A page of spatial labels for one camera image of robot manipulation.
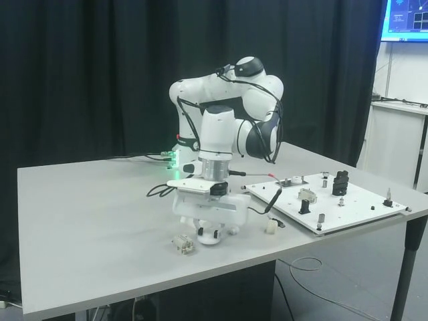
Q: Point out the black D-SUB plug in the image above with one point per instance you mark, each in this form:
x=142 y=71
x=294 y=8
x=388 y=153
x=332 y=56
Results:
x=340 y=184

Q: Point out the flat white mount plate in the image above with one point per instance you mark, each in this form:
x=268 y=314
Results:
x=194 y=184

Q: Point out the black curtain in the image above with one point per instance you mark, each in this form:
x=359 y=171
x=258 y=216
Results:
x=83 y=73

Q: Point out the blue screen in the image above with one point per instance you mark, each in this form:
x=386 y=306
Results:
x=406 y=20

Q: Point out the white cabinet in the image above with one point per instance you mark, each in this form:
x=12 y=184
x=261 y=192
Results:
x=394 y=147

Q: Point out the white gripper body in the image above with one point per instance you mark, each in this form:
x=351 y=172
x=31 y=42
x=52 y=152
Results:
x=214 y=209

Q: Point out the metal BNC plug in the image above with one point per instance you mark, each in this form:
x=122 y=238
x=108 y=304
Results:
x=341 y=201

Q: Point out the black box under table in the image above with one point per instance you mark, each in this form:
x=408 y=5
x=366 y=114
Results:
x=217 y=294

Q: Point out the metal square peg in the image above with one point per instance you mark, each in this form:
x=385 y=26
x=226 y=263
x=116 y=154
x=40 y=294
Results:
x=321 y=217

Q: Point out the white large gear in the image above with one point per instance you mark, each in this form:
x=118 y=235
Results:
x=209 y=239

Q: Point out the black table leg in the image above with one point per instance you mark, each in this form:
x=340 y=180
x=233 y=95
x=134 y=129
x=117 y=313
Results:
x=410 y=267

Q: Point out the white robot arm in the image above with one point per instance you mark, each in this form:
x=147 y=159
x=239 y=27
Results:
x=217 y=133

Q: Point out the small white camera box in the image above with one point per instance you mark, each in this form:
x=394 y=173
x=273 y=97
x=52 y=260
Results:
x=190 y=168

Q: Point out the metal bolt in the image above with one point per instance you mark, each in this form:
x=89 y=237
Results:
x=388 y=197

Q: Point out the white cube holder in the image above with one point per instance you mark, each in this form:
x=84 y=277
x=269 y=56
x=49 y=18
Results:
x=271 y=226

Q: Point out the black USB plug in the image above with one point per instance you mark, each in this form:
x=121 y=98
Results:
x=281 y=224

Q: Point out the white small gear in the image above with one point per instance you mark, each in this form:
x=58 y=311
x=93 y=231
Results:
x=234 y=229

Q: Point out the white task board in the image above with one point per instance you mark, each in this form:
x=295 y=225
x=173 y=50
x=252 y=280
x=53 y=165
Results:
x=351 y=210

